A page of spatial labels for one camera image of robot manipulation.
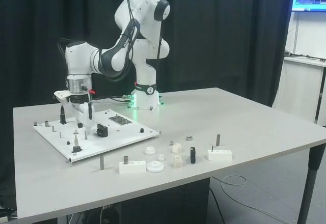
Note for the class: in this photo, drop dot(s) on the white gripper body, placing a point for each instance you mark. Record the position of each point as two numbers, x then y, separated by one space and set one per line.
82 113

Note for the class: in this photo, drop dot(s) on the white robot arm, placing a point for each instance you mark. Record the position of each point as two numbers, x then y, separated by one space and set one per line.
147 45

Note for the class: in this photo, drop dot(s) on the black D-SUB plug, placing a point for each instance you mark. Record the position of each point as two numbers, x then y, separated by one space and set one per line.
102 130

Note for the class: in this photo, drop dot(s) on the black wrist band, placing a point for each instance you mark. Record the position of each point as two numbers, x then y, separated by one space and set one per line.
77 99

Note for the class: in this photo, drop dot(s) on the metal plug on black base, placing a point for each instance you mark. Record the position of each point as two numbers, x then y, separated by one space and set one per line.
76 142

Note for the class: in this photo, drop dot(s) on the flat white mounting plate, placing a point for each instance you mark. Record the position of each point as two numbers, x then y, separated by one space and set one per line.
61 96

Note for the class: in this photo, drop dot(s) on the white task board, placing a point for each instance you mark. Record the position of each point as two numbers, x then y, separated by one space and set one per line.
119 140

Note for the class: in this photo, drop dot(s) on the thick metal round peg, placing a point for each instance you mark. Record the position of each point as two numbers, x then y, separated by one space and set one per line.
125 160

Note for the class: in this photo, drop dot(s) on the white long peg holder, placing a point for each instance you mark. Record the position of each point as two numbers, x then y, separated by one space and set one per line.
220 155
133 168

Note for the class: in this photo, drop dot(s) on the white medium gear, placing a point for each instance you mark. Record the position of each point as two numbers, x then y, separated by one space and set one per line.
149 151

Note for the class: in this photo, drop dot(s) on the white small gear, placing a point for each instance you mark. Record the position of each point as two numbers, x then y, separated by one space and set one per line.
160 157

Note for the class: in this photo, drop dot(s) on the white large gear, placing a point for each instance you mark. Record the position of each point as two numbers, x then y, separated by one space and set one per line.
156 168

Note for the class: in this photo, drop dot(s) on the white cube holder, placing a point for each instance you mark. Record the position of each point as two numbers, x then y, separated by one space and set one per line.
177 148
178 162

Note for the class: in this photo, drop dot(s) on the black curtain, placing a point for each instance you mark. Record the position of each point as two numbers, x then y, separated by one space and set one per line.
38 30

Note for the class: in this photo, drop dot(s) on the metal hex nut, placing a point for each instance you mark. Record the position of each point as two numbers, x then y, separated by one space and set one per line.
188 138

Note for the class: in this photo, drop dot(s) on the black box under table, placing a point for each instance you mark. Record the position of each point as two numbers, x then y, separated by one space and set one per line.
165 203

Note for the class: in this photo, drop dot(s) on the black plug block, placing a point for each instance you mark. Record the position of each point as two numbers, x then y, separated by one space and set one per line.
193 155

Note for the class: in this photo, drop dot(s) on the dark metal square peg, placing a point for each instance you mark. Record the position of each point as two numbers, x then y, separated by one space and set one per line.
218 140

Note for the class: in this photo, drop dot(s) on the white cabinet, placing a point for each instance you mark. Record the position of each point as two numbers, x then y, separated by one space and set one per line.
298 89

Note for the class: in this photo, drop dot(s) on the dark grey table leg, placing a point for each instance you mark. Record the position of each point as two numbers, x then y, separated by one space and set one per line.
312 183

